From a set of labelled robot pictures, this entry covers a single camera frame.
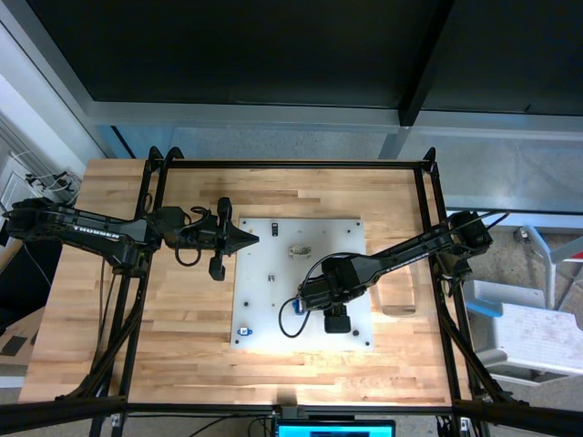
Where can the small black connector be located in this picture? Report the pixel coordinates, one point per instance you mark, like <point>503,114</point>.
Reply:
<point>274,229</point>

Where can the black table-edge camera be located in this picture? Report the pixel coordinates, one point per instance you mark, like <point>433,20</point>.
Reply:
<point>289,412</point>

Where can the white plastic step stool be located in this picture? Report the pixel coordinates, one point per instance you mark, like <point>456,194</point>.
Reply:
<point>537,337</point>

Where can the clear plastic tub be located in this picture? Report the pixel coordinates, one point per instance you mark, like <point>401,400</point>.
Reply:
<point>396,291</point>

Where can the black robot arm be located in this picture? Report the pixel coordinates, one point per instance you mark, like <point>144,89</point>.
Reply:
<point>91,232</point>
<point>410,257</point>

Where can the black metal frame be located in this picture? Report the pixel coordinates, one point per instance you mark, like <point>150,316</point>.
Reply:
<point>291,163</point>

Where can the blue-edged screen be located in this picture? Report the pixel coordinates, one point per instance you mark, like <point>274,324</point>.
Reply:
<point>332,430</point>

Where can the grey tubular ladder frame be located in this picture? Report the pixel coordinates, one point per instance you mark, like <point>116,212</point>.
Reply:
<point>544,255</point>

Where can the blue round holder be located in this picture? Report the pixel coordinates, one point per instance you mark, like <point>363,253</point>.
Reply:
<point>298,307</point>

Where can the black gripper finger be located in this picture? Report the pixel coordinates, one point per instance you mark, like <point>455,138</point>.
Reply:
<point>241,244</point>
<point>241,234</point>

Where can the white assembly board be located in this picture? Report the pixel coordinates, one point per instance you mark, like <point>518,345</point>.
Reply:
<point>273,318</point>

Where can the brown cardboard box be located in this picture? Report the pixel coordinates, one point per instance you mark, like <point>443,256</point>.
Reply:
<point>18,337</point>

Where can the blue square socket base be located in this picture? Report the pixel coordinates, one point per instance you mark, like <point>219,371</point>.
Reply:
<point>238,331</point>

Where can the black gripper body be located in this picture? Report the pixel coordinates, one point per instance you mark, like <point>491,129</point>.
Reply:
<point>222,246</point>
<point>328,300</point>

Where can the beige rectangular connector housing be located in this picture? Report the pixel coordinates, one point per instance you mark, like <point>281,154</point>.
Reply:
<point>299,251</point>

